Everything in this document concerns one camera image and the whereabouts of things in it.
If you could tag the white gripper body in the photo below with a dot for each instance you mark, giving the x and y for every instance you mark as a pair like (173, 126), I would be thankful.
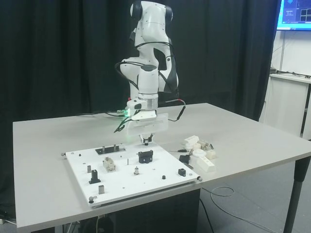
(148, 128)

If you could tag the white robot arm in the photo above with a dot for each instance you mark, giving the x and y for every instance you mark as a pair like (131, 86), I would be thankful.
(148, 80)

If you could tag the white task board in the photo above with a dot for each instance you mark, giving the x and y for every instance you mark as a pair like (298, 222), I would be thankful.
(136, 187)

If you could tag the white gear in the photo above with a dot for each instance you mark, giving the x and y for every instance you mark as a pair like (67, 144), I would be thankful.
(198, 153)

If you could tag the beige plug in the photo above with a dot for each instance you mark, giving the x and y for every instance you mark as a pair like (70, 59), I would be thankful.
(204, 144)

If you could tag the large white holder with holes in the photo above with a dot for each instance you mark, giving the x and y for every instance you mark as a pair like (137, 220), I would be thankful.
(206, 165)

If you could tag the small white holder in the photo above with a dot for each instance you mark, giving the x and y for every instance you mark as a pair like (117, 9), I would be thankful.
(211, 154)

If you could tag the black curtains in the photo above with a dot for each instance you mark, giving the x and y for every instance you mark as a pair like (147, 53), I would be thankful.
(60, 60)

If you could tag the white cabinet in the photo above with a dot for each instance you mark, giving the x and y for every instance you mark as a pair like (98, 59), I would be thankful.
(286, 106)

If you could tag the black table leg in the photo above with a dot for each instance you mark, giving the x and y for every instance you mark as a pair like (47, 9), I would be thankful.
(295, 194)

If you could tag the blue screen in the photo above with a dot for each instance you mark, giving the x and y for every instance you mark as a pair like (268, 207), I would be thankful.
(295, 14)

